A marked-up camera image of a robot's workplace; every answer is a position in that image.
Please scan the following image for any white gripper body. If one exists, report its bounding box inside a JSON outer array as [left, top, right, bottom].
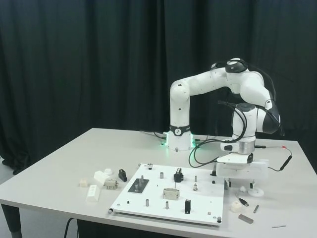
[[214, 159, 270, 181]]

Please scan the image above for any white large gear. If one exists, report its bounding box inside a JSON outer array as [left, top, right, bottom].
[[247, 187, 264, 197]]

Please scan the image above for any metal square peg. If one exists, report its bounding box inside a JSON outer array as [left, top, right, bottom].
[[238, 214, 255, 223]]

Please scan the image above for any black D-SUB plug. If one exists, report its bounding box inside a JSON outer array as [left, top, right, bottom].
[[173, 168, 185, 183]]

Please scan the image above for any white task board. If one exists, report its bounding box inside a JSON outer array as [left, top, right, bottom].
[[108, 163, 233, 222]]

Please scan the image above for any beige waterproof plug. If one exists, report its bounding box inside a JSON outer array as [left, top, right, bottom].
[[103, 180, 119, 191]]

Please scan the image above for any large white holder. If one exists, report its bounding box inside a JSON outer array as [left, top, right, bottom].
[[93, 170, 110, 185]]

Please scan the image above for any long white holder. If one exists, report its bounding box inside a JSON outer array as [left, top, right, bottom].
[[85, 184, 101, 203]]

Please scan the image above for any black curtain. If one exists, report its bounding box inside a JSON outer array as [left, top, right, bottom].
[[0, 0, 317, 176]]

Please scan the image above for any dark table leg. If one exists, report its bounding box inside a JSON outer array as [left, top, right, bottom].
[[0, 204, 21, 238]]

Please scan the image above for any thin black rod on wire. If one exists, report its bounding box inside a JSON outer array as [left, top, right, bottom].
[[255, 144, 294, 172]]

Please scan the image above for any black looped cable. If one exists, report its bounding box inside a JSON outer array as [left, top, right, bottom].
[[188, 100, 248, 170]]

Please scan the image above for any black base cable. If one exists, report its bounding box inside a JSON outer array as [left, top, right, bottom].
[[140, 129, 169, 140]]

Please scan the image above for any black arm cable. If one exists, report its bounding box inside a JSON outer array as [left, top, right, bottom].
[[211, 58, 285, 136]]

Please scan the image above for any black cable under table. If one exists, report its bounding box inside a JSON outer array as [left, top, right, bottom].
[[64, 217, 78, 238]]

